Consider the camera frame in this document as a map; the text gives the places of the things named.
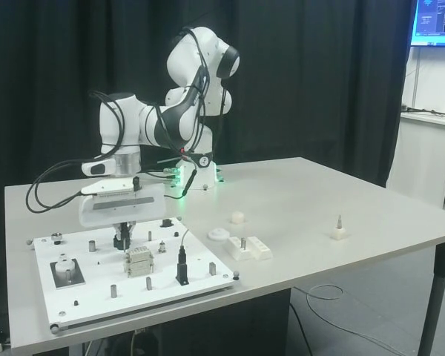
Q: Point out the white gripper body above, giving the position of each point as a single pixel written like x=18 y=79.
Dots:
x=133 y=211

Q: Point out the metal square peg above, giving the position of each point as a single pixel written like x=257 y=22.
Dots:
x=124 y=247

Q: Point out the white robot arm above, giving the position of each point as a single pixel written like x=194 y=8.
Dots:
x=193 y=122

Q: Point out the metal round peg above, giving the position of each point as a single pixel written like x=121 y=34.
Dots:
x=244 y=245

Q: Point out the white peg holder with holes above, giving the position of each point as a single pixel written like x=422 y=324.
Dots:
x=252 y=250

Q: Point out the small white peg holder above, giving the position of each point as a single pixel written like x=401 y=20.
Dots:
x=338 y=234

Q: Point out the metal peg in small holder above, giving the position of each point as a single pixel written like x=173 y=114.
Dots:
x=340 y=222

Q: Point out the grey waterproof plug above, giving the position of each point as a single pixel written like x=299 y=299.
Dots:
x=137 y=263

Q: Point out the metal BNC plug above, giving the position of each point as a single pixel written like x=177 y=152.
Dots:
x=162 y=247

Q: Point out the white task board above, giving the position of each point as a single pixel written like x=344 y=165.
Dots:
x=96 y=267

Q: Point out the white small gear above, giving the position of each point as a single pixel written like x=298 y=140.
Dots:
x=65 y=264

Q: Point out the metal bolt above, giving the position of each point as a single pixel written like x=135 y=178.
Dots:
x=56 y=237

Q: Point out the white large gear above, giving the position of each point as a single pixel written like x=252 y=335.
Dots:
x=218 y=235

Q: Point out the small white cube holder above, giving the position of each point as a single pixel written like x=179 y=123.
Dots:
x=237 y=217

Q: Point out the black curtain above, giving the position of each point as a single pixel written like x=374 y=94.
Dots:
x=319 y=74

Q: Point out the dark table leg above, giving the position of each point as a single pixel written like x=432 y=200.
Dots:
x=435 y=289

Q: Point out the blue screen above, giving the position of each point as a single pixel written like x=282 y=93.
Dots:
x=435 y=22

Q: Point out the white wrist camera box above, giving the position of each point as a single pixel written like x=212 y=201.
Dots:
x=96 y=168

